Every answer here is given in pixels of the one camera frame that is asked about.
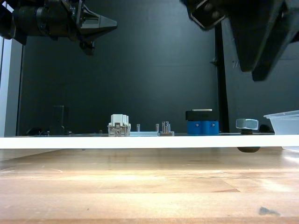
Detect silver M12 hex nut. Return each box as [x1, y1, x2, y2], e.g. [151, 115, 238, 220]
[235, 119, 259, 131]

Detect clear plastic tub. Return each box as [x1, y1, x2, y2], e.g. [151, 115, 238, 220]
[263, 109, 299, 151]

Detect black socket block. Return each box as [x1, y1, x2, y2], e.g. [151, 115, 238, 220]
[50, 105, 71, 135]

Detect black connector housing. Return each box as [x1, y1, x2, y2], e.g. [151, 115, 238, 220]
[185, 108, 220, 122]

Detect white and grey connector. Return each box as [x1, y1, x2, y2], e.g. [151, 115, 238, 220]
[107, 114, 131, 137]

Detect white board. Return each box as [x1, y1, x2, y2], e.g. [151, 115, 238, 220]
[0, 132, 299, 150]

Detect clear plastic bar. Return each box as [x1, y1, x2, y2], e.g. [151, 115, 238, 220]
[129, 131, 159, 137]

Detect small metal clamp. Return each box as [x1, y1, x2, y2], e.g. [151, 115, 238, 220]
[157, 120, 175, 137]

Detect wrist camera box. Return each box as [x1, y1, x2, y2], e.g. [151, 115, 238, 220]
[181, 0, 226, 30]

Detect black frame post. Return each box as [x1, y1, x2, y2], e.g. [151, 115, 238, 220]
[210, 23, 231, 133]

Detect blue mount block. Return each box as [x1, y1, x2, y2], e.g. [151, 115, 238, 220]
[186, 120, 220, 136]

